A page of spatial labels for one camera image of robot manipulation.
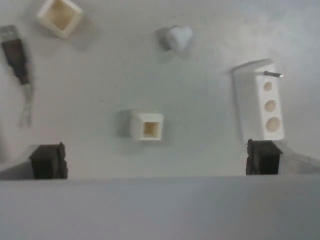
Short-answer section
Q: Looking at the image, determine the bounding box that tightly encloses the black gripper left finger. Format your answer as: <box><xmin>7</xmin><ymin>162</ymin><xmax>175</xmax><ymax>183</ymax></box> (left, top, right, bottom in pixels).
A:
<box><xmin>0</xmin><ymin>141</ymin><xmax>69</xmax><ymax>181</ymax></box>

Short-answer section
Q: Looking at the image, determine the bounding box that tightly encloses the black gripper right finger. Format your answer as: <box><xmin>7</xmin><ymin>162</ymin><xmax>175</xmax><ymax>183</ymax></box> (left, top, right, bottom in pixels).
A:
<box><xmin>245</xmin><ymin>138</ymin><xmax>320</xmax><ymax>176</ymax></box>

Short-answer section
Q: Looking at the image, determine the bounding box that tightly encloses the white round peg holder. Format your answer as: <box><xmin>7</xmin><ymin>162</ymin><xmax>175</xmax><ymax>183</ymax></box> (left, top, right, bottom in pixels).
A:
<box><xmin>229</xmin><ymin>58</ymin><xmax>286</xmax><ymax>144</ymax></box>

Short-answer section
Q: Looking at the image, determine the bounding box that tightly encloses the thin metal round peg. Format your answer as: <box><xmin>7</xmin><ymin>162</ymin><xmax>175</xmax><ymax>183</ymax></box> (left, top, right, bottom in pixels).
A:
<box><xmin>259</xmin><ymin>70</ymin><xmax>285</xmax><ymax>79</ymax></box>

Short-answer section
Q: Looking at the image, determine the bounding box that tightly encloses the small white square holder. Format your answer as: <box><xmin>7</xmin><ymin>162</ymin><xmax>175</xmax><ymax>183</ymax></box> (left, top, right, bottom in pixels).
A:
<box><xmin>118</xmin><ymin>108</ymin><xmax>165</xmax><ymax>142</ymax></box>

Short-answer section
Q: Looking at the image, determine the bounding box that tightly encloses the black USB plug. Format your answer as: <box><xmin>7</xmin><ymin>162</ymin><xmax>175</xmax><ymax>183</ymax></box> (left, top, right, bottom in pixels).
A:
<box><xmin>0</xmin><ymin>24</ymin><xmax>35</xmax><ymax>129</ymax></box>

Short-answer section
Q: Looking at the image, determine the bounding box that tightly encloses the large white square holder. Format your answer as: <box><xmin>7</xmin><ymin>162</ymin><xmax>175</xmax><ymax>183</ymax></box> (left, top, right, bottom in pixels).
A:
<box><xmin>36</xmin><ymin>0</ymin><xmax>84</xmax><ymax>40</ymax></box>

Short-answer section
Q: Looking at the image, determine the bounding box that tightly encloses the white small gear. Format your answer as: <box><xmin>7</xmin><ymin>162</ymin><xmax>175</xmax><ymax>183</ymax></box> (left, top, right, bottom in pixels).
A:
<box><xmin>155</xmin><ymin>24</ymin><xmax>194</xmax><ymax>54</ymax></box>

